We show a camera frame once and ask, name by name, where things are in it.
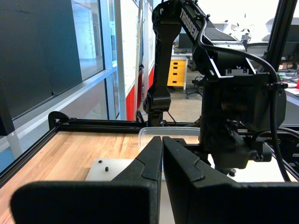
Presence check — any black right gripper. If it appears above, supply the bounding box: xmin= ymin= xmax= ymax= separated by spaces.
xmin=199 ymin=118 xmax=273 ymax=172

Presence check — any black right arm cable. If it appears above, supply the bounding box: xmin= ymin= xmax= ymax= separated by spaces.
xmin=197 ymin=14 xmax=292 ymax=182

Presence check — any white plastic board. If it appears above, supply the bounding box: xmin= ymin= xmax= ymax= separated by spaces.
xmin=85 ymin=158 xmax=292 ymax=183

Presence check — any black office chair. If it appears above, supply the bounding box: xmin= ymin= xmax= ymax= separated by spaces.
xmin=186 ymin=58 xmax=204 ymax=97

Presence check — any black aluminium frame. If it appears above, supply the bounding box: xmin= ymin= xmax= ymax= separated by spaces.
xmin=0 ymin=0 xmax=299 ymax=187

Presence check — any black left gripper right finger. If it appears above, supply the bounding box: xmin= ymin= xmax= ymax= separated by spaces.
xmin=163 ymin=136 xmax=299 ymax=224

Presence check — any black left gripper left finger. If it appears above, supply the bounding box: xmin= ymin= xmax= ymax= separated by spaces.
xmin=10 ymin=136 xmax=163 ymax=224

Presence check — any yellow drawer cabinet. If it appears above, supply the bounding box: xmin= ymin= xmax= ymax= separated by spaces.
xmin=167 ymin=59 xmax=188 ymax=91

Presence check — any red wall panel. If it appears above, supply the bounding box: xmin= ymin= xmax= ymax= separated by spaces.
xmin=125 ymin=67 xmax=155 ymax=121

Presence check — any clear plastic tub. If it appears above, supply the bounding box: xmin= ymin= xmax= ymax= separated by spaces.
xmin=138 ymin=127 xmax=201 ymax=155

